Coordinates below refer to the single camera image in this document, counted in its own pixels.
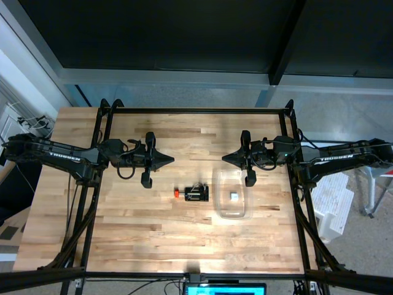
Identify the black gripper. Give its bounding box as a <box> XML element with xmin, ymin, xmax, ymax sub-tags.
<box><xmin>118</xmin><ymin>132</ymin><xmax>175</xmax><ymax>189</ymax></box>
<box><xmin>221</xmin><ymin>130</ymin><xmax>277</xmax><ymax>187</ymax></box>

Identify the clear plastic tub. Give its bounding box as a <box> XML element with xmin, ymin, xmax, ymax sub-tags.
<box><xmin>214</xmin><ymin>168</ymin><xmax>253</xmax><ymax>221</ymax></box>

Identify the white foam packaging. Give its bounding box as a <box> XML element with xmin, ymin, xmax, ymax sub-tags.
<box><xmin>309</xmin><ymin>173</ymin><xmax>354</xmax><ymax>244</ymax></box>

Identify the laptop with blue screen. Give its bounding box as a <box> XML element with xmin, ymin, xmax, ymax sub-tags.
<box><xmin>183</xmin><ymin>282</ymin><xmax>267</xmax><ymax>295</ymax></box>

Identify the white metal stand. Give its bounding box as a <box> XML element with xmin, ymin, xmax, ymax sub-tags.
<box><xmin>357</xmin><ymin>165</ymin><xmax>393</xmax><ymax>219</ymax></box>

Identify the brown cardboard box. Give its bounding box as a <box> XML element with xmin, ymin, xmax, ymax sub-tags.
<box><xmin>0</xmin><ymin>205</ymin><xmax>31</xmax><ymax>246</ymax></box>

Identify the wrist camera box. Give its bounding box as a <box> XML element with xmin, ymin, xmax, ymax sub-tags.
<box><xmin>127</xmin><ymin>144</ymin><xmax>145</xmax><ymax>159</ymax></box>
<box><xmin>251</xmin><ymin>143</ymin><xmax>271</xmax><ymax>159</ymax></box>

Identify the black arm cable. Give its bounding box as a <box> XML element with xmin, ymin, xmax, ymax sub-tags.
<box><xmin>116</xmin><ymin>138</ymin><xmax>138</xmax><ymax>179</ymax></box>
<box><xmin>249</xmin><ymin>138</ymin><xmax>279</xmax><ymax>170</ymax></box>

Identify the black aluminium frame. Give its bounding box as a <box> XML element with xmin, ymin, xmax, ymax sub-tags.
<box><xmin>0</xmin><ymin>98</ymin><xmax>393</xmax><ymax>295</ymax></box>

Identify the white power strip with cables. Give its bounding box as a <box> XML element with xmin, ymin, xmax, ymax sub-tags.
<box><xmin>17</xmin><ymin>115</ymin><xmax>52</xmax><ymax>136</ymax></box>

